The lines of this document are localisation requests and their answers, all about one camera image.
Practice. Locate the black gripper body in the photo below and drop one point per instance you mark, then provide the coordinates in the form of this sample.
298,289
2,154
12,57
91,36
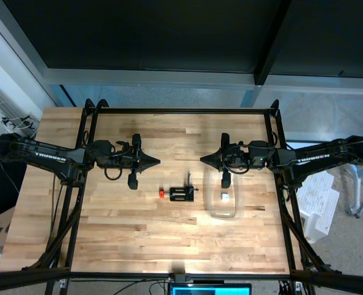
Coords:
136,141
225,141

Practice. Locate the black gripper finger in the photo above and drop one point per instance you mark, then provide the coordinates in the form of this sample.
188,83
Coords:
146,165
215,163
215,156
146,158

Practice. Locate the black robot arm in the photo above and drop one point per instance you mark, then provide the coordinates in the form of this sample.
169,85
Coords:
46,155
310,158

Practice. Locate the white foam block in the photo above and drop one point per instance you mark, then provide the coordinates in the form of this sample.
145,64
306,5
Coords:
225,196

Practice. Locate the black vise with orange knob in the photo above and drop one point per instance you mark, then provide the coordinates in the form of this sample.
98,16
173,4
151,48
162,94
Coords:
181,195

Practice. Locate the clear plastic tub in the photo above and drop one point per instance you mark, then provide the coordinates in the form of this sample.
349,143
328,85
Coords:
227,212

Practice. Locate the blue laptop screen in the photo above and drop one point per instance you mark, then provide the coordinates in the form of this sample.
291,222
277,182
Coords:
209,290

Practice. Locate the grey metal stand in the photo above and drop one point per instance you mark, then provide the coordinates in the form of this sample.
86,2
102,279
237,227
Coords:
357,196

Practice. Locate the flat cardboard box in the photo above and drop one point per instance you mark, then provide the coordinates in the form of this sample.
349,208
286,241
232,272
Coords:
3,219

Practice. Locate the black aluminium frame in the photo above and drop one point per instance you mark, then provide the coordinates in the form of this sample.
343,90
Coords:
181,110

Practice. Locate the black low camera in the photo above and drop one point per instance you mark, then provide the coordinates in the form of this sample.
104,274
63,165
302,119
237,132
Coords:
181,278

